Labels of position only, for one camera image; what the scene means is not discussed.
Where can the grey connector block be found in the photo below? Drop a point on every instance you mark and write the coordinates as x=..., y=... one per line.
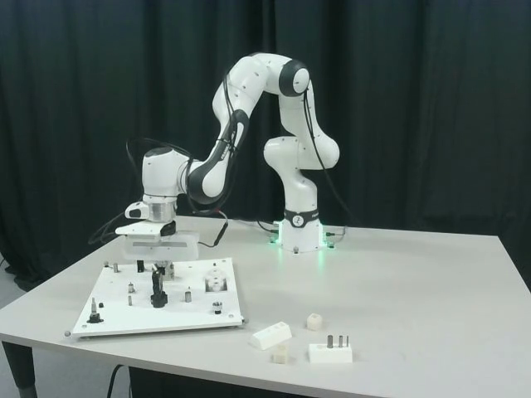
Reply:
x=170, y=272

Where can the tall black plug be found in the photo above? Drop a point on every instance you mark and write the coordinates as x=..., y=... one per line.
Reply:
x=158, y=296

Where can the small white cube holder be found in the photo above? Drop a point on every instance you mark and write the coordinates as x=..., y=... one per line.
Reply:
x=280, y=354
x=314, y=322

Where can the black curtain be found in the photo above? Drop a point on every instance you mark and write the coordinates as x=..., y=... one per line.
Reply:
x=83, y=83

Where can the small white camera box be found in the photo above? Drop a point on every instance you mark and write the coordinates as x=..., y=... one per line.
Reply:
x=136, y=210

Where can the black plug with thin rod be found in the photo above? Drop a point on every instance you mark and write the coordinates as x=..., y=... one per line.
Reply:
x=140, y=266

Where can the metal BNC plug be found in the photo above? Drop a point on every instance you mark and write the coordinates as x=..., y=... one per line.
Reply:
x=216, y=309

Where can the flat white mounting plate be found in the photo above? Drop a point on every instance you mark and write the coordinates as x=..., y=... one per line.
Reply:
x=139, y=229

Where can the white task board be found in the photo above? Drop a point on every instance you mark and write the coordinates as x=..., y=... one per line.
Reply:
x=124, y=319

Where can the long white peg holder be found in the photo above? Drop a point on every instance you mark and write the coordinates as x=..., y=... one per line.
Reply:
x=269, y=336

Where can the metal plug on black base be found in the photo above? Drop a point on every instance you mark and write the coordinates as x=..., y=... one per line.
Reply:
x=94, y=313

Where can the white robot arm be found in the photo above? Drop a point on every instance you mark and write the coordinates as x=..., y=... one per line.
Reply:
x=298, y=166

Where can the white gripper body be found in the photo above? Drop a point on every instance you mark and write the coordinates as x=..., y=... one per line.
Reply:
x=166, y=248

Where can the dark table leg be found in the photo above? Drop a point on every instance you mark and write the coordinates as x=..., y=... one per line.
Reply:
x=20, y=369

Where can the white block peg holder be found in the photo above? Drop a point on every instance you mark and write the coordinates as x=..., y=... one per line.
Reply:
x=329, y=354

